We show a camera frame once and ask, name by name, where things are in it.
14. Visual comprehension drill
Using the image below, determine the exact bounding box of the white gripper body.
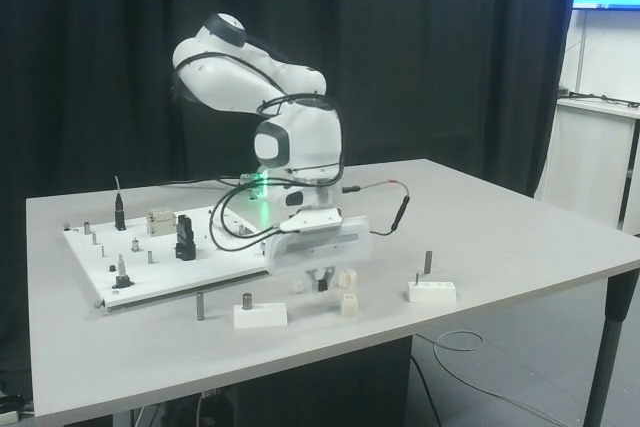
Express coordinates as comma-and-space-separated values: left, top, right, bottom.
263, 213, 374, 277

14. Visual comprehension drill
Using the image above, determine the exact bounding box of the small white holder block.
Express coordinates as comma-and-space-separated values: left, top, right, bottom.
340, 291, 361, 318

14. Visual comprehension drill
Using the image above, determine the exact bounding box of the long white peg holder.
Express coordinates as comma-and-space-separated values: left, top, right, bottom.
406, 280, 458, 305
232, 301, 290, 331

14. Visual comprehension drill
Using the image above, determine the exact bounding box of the thin black rod red tag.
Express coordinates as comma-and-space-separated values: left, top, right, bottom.
391, 194, 413, 235

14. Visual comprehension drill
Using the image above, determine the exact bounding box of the black D-SUB plug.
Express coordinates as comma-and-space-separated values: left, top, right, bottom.
174, 214, 198, 263

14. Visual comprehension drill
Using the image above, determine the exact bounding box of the white task board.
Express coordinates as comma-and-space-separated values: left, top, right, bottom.
61, 203, 297, 312

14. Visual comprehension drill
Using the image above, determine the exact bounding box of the metal BNC plug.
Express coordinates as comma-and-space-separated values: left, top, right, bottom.
114, 255, 133, 290

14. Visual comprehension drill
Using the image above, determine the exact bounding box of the black curtain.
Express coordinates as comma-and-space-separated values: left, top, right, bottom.
0, 0, 586, 208

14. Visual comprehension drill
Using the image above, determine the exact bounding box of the white cabinet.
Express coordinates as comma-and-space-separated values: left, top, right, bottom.
533, 95, 640, 237

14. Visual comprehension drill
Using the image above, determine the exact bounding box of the grey table leg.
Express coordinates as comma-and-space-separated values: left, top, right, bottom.
583, 274, 627, 427

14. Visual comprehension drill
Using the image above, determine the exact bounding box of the black plug with grey cable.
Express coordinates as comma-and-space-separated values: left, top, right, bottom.
113, 175, 127, 232

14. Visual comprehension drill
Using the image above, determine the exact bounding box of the grey floor cable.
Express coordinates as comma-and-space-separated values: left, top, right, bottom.
412, 330, 604, 427

